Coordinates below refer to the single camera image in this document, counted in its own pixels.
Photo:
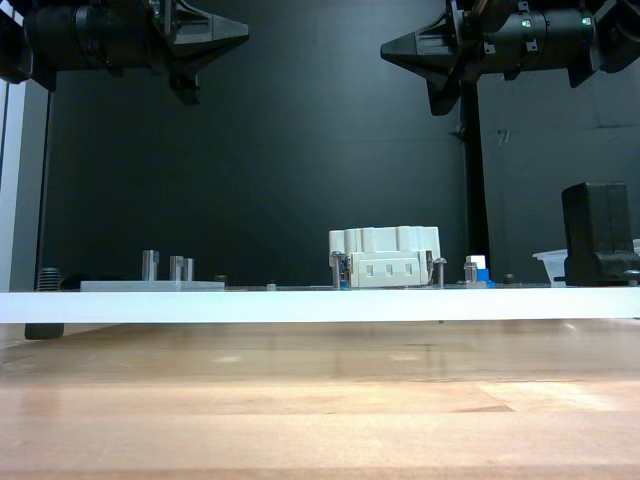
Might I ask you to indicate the grey metal plate with posts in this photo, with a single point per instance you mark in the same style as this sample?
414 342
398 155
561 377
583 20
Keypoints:
150 285

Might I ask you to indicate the white task board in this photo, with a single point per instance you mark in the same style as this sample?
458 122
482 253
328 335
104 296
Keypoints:
320 305

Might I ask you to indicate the black rubber board foot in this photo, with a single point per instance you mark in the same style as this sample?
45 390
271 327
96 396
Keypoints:
44 331

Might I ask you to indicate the small white blue connector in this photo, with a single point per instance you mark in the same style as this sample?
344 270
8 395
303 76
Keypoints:
475 262

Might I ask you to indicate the beige connector base housing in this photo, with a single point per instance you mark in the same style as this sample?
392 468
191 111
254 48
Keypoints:
385 270

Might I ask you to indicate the ribbed metal screw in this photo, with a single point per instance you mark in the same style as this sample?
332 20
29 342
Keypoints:
48 279

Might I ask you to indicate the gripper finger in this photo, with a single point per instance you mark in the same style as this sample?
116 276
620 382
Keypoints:
195 62
435 70
425 45
225 30

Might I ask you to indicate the black connector housing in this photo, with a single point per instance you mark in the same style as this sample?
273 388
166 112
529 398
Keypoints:
595 225

